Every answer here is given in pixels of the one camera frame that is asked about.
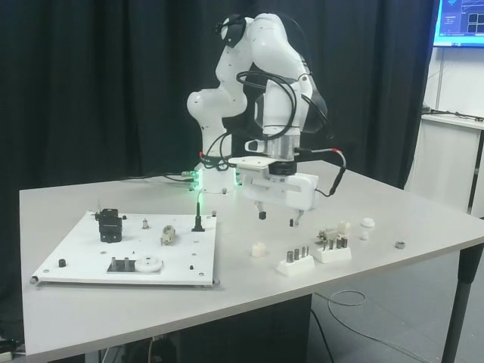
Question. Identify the small metal square peg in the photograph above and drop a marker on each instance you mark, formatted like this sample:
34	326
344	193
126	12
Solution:
331	244

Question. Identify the flat white mount plate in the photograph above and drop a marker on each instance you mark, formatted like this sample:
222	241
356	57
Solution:
251	162

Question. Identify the black upright plug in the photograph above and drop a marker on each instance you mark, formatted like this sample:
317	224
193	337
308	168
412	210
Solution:
198	223

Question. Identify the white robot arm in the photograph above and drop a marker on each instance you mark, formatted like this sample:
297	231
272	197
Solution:
272	41

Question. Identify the white square peg holder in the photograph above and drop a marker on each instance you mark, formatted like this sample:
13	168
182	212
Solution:
334	256

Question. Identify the black curtain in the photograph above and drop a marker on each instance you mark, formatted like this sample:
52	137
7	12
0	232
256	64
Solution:
94	75

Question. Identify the blue screen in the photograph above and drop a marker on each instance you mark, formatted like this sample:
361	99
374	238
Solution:
459	22

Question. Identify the dark table leg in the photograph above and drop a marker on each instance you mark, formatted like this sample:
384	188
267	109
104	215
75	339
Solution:
459	302

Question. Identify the metal BNC plug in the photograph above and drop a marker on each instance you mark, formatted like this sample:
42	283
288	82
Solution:
144	224

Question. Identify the largest metal round peg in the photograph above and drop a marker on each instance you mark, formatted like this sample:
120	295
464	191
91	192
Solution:
289	256

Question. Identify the small white holder block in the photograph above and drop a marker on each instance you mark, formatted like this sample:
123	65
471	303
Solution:
258	250
344	227

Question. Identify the white medium gear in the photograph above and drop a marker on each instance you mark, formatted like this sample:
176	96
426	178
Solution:
367	222

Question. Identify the metal waterproof plug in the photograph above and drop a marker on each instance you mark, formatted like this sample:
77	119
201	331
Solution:
325	234

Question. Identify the white task board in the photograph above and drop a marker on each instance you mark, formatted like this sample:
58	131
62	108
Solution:
125	261

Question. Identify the black D-SUB plug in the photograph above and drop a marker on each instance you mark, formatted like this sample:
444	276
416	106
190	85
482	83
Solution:
110	227

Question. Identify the white large gear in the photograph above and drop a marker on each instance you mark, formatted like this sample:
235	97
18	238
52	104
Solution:
148	264

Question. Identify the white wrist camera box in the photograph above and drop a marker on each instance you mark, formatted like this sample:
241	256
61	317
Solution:
257	146

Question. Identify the white round peg holder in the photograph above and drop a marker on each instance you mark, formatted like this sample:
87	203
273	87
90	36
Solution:
296	267

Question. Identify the largest metal square peg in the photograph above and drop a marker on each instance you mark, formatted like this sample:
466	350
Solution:
345	242

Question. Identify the large metal round peg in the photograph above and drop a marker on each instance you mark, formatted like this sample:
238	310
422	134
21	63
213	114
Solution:
297	254

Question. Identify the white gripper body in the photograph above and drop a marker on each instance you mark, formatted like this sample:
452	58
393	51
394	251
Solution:
287	191

